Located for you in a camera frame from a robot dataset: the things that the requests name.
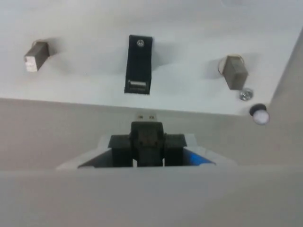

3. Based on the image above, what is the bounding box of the black round board foot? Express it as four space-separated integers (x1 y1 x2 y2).
249 103 270 125

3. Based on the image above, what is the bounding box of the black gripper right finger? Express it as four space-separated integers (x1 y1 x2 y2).
164 133 239 167

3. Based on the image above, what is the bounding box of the black USB plug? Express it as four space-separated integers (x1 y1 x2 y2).
129 113 166 167

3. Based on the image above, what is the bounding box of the metal square peg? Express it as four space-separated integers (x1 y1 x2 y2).
217 54 250 91
23 40 51 73

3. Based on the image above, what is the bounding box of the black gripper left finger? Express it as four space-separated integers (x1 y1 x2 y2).
55 134 133 170

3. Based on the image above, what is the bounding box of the white task board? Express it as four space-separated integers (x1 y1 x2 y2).
0 0 303 117

